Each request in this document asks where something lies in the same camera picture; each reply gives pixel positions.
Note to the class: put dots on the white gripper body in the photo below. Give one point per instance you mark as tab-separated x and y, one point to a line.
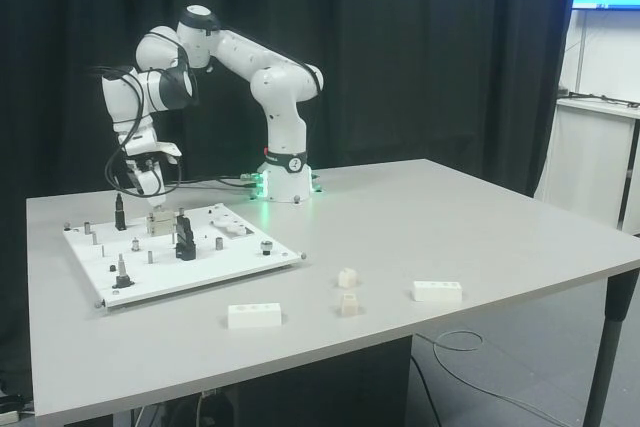
150	183

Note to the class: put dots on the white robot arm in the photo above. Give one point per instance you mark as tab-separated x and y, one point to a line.
280	97

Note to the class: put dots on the thin metal round peg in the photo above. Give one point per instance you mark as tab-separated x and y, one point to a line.
150	257

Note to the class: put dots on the tall metal round peg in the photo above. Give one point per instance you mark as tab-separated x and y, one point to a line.
87	228

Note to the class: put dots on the dark thick metal peg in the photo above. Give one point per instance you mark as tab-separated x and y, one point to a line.
218	243

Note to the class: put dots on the white round-hole peg holder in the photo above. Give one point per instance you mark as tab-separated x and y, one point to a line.
255	318

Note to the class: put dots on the white square-hole peg holder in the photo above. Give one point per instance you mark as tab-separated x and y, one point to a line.
436	293

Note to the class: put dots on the grey connector block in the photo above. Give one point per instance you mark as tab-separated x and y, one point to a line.
160	225

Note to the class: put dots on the white flat mounting plate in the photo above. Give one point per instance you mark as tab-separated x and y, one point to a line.
165	152

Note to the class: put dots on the metal BNC plug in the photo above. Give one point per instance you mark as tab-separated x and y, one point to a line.
135	245

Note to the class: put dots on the white gear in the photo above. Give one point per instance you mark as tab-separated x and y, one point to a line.
220	222
240	232

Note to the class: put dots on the white task board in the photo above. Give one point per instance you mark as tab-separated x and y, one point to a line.
165	277

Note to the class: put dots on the black metal-tipped plug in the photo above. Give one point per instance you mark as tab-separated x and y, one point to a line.
122	277

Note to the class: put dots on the metal knurled bolt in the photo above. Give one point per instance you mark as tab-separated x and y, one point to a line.
266	249

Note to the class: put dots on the small white plug holder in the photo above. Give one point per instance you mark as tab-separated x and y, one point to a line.
348	278
350	306

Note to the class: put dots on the black box under table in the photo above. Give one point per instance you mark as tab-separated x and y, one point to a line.
300	387

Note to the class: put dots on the black curtain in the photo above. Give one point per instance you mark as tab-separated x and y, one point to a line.
400	47

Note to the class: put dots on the white cabinet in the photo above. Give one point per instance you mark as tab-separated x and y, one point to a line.
590	162

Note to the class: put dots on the dark grey table leg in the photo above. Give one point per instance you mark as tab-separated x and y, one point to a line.
607	347

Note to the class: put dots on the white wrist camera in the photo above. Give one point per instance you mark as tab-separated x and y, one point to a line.
137	144

